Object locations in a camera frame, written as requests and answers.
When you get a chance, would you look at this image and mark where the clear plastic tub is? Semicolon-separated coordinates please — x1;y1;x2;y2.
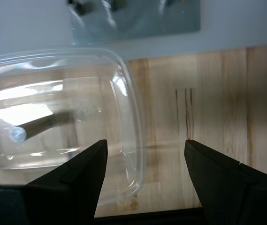
0;46;147;207

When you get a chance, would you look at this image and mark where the silver metal cylinder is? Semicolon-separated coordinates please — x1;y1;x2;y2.
9;111;77;143

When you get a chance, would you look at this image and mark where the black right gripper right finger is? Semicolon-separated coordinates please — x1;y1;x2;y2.
184;140;267;225

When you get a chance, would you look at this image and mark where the white task board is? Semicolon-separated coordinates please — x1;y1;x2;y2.
0;0;267;62

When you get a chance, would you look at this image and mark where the grey metal plate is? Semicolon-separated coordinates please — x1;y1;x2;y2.
69;0;201;45

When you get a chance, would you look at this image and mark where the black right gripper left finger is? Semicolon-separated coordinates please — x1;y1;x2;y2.
0;140;108;225

